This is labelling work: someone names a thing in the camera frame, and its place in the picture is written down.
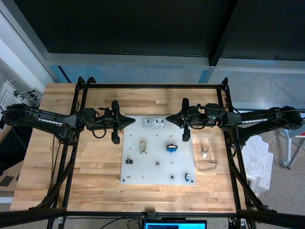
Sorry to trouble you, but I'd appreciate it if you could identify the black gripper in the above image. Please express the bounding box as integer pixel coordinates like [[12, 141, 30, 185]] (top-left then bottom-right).
[[165, 97, 205, 142], [99, 100, 136, 145]]

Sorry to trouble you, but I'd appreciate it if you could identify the beige multi-pin connector housing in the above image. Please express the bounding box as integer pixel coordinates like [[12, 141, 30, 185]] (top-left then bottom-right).
[[139, 141, 149, 155]]

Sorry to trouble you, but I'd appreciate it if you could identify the white task board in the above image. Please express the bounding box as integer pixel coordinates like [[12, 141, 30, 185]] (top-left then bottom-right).
[[119, 115, 197, 186]]

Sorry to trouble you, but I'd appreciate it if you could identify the clear plastic tub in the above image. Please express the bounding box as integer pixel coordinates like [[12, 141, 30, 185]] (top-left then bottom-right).
[[192, 133, 219, 174]]

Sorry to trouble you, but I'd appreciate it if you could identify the white foam block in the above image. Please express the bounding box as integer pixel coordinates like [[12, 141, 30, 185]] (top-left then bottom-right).
[[240, 133, 274, 198]]

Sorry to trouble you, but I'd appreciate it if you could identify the laptop screen with blue edge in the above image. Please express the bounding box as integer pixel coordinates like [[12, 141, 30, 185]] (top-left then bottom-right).
[[142, 219, 207, 229]]

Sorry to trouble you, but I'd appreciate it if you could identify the brown cardboard box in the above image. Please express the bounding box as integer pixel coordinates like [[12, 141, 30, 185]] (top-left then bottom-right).
[[0, 159, 24, 191]]

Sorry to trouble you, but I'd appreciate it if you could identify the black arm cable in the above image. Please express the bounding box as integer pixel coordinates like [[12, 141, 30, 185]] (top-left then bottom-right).
[[91, 124, 107, 139], [186, 104, 212, 131]]

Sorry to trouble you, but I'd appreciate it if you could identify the blue and black connector mount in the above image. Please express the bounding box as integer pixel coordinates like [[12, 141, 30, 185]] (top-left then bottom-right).
[[165, 143, 178, 154]]

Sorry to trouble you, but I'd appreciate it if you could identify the black aluminium table frame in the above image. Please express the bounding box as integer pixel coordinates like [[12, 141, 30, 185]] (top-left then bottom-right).
[[0, 76, 305, 229]]

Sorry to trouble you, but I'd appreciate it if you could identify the black wall post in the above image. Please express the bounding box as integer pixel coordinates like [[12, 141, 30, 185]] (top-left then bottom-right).
[[208, 0, 239, 67]]

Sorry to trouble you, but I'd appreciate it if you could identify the small black table camera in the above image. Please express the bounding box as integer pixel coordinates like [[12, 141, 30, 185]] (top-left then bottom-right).
[[145, 208, 160, 220]]

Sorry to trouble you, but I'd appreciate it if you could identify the grey metal chair frame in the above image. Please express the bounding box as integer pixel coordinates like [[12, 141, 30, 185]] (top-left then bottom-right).
[[276, 118, 305, 170]]

